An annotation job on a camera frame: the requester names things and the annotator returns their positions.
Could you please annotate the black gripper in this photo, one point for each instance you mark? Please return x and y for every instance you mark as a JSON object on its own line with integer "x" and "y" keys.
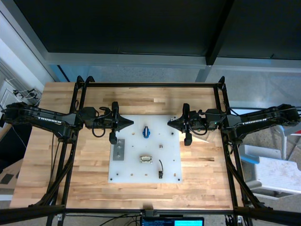
{"x": 114, "y": 122}
{"x": 187, "y": 123}

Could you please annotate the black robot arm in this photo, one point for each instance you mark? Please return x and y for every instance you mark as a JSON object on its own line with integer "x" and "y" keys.
{"x": 47, "y": 117}
{"x": 254, "y": 121}

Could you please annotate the blue holder with silver connector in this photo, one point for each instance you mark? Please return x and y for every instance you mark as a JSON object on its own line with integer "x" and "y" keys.
{"x": 144, "y": 135}

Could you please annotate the beige connector housing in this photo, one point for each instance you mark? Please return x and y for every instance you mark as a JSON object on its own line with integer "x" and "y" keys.
{"x": 145, "y": 159}

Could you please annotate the grey metal plate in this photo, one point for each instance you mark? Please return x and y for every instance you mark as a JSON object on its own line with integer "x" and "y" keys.
{"x": 122, "y": 150}

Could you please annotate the white plastic board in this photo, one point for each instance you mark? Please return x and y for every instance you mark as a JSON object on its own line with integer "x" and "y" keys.
{"x": 136, "y": 169}

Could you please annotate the black overhead beam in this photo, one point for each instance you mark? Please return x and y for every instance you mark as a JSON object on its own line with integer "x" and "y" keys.
{"x": 218, "y": 35}

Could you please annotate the laptop screen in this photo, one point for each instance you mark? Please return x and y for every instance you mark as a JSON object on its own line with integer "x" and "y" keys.
{"x": 183, "y": 222}

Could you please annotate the white step stool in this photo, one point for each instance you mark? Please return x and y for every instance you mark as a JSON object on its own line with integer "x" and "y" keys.
{"x": 277, "y": 174}

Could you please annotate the cardboard box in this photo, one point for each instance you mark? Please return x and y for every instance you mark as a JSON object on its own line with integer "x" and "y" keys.
{"x": 11, "y": 169}

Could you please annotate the black table frame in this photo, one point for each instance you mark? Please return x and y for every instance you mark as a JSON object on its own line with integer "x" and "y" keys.
{"x": 150, "y": 85}

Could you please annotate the white metal chair frame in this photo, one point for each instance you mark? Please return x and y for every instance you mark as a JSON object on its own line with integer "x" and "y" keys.
{"x": 283, "y": 141}

